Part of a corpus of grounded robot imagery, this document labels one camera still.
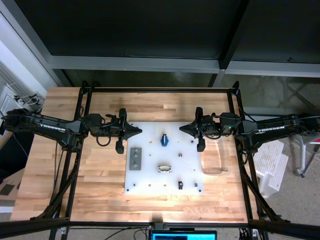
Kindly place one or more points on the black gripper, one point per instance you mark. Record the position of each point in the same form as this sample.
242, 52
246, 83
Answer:
210, 127
117, 130

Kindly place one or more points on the short silver bar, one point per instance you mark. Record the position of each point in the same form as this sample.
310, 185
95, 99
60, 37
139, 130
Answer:
195, 185

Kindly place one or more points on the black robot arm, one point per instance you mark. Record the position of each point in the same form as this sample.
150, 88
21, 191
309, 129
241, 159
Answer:
50, 126
270, 130

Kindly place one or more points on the grey metal fixture plate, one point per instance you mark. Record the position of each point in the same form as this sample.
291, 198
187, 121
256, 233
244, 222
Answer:
132, 160

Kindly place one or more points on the blue round connector socket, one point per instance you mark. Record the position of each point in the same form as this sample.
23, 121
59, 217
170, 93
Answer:
161, 141

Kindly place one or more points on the clear plastic tub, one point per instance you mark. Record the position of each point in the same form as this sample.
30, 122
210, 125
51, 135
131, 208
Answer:
212, 162

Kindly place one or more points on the beige connector housing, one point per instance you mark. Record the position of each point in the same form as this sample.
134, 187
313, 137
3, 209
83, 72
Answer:
164, 169

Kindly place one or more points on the white task board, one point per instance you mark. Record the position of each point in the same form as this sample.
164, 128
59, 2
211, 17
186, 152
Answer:
155, 180

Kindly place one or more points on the black clamp block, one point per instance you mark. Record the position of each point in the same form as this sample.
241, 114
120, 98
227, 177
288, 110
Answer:
180, 185

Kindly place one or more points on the white plastic step stool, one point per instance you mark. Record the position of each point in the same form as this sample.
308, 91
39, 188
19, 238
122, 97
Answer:
272, 175

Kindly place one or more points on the screen with blue edge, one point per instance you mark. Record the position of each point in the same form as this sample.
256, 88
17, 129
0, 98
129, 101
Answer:
182, 236

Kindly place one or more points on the grey metal chair legs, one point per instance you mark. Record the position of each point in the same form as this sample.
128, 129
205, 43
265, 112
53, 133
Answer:
302, 157

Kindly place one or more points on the brown cardboard box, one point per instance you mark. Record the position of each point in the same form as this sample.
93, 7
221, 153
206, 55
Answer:
11, 178

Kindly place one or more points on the black table level camera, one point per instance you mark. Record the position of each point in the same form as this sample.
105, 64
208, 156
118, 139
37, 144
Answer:
159, 226

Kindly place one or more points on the black aluminium frame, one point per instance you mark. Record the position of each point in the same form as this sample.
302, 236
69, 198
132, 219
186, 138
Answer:
35, 225

